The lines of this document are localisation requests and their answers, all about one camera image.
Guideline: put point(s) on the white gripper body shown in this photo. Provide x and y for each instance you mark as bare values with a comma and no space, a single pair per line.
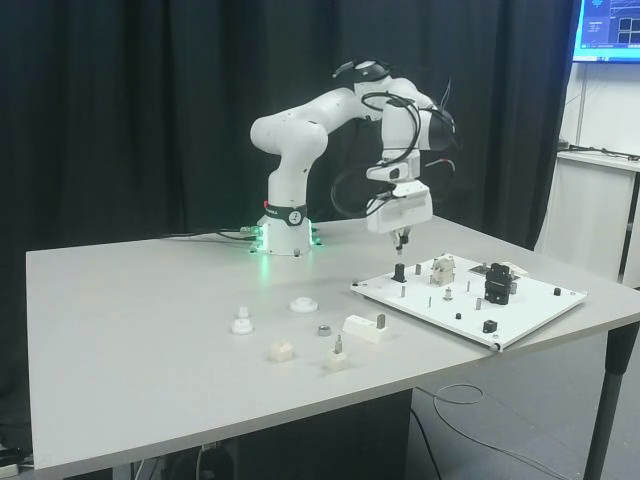
400,212

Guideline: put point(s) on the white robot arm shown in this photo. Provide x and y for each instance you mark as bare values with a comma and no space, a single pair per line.
290,130

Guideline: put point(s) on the cream USB plug holder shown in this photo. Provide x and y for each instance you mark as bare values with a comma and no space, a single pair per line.
281,352

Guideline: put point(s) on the metal BNC plug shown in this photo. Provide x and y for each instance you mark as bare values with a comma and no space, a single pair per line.
447,295

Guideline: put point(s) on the metal square peg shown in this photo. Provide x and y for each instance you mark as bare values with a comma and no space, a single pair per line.
382,321

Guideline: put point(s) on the white long peg holder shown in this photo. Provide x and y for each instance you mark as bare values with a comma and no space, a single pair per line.
360,329

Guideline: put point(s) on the black D-SUB plug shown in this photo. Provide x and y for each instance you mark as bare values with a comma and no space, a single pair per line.
499,292

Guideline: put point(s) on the white large gear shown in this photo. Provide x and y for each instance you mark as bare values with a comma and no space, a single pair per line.
303,305

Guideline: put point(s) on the metal round peg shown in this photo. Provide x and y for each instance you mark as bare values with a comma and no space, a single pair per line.
338,344

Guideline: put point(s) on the white small peg holder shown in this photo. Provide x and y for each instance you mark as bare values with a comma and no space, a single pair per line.
336,361

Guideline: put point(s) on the white task board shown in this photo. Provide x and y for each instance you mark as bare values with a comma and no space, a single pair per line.
525,315

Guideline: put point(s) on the white medium gear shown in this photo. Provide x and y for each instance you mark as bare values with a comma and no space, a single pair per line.
241,328

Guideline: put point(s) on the white cabinet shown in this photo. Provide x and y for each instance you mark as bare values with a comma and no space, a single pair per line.
590,220

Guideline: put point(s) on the black table leg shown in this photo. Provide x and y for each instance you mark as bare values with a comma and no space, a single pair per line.
607,400

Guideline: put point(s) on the blue screen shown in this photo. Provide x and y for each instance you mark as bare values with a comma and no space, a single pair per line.
607,30

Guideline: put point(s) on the black curtain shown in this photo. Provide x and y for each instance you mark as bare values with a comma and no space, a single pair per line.
125,100

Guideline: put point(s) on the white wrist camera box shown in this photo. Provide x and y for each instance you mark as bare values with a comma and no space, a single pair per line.
382,173

